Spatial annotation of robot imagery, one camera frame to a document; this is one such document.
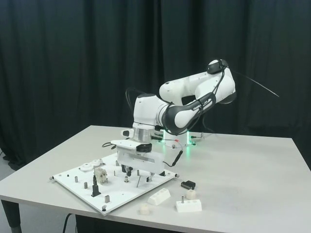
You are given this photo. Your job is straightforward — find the beige connector block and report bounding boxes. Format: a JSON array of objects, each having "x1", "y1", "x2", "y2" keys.
[{"x1": 94, "y1": 167, "x2": 109, "y2": 185}]

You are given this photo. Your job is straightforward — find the black curtain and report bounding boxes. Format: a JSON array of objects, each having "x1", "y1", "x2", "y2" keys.
[{"x1": 0, "y1": 0, "x2": 311, "y2": 170}]

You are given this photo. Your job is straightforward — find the black D-SUB plug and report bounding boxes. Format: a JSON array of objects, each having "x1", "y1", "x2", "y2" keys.
[{"x1": 180, "y1": 179, "x2": 196, "y2": 191}]

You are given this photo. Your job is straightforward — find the white task board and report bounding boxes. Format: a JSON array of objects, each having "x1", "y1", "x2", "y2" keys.
[{"x1": 48, "y1": 155, "x2": 181, "y2": 216}]

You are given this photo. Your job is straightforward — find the black upright plug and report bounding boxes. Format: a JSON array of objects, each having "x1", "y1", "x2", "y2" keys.
[{"x1": 90, "y1": 175, "x2": 102, "y2": 198}]

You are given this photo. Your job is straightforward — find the white peg holder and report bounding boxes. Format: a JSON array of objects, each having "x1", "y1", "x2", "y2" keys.
[
  {"x1": 175, "y1": 199, "x2": 203, "y2": 213},
  {"x1": 147, "y1": 187, "x2": 171, "y2": 205}
]

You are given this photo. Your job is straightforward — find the black cable tie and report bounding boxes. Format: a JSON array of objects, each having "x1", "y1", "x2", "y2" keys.
[{"x1": 230, "y1": 68, "x2": 280, "y2": 99}]

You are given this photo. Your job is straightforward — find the thin black rod on wire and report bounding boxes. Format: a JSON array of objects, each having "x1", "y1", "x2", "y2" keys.
[{"x1": 163, "y1": 138, "x2": 184, "y2": 167}]

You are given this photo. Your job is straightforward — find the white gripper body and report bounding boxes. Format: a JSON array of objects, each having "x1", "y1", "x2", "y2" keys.
[{"x1": 116, "y1": 146, "x2": 167, "y2": 176}]

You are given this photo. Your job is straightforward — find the dark table leg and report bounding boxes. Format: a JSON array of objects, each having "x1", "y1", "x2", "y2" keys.
[{"x1": 0, "y1": 200, "x2": 21, "y2": 233}]

